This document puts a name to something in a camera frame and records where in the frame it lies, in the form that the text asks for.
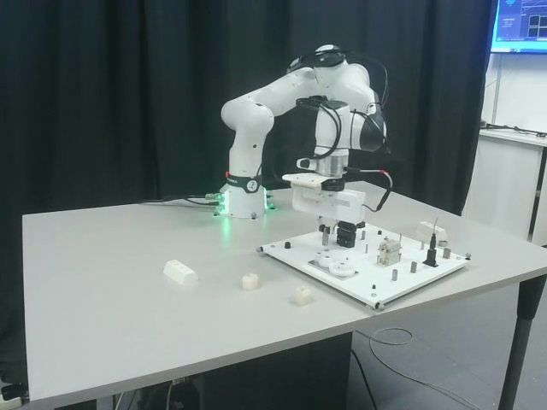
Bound grey floor cable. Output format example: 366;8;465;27
353;326;547;410

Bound black rod on wire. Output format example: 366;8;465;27
344;167;394;213

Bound white cabinet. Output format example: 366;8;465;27
463;123;547;248

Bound black table leg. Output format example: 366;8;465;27
498;272;543;410

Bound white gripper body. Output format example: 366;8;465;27
291;186;368;224

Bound black upright plug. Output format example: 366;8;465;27
422;232;442;268

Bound white task board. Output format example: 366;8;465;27
256;220;471;309

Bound black stepped plug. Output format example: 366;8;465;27
335;220;358;249

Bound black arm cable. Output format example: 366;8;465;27
293;47;393;157

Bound blue screen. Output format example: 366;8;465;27
490;0;547;55

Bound black foot cable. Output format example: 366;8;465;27
143;193;224;207

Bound small white plug holder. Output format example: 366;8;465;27
241;272;262;294
291;284;316;307

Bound white peg holder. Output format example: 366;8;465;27
162;258;200;289
415;220;448;241

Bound black curtains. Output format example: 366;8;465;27
0;0;500;388

